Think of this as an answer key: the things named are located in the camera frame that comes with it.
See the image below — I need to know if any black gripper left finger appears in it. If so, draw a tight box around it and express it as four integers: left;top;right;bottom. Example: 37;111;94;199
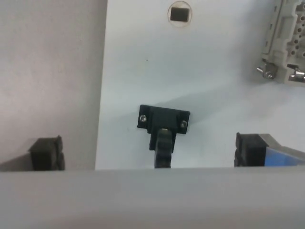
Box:
0;135;65;172

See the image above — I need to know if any white task board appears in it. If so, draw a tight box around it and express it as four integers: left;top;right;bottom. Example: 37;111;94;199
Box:
94;0;305;171

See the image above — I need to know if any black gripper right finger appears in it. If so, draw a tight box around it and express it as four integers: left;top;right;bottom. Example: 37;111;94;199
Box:
234;132;305;168

